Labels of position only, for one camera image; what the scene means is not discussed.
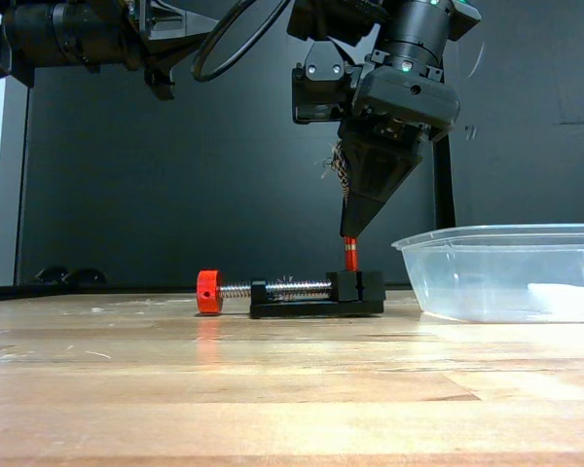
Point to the white pad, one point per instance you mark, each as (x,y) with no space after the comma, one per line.
(559,297)

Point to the clear plastic container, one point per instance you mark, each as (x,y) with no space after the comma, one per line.
(491,272)

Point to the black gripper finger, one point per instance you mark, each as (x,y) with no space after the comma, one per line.
(375,165)
(180,24)

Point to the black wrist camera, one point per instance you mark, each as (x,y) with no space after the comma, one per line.
(316,97)

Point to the black clamp with red knob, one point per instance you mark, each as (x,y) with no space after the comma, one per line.
(355,292)

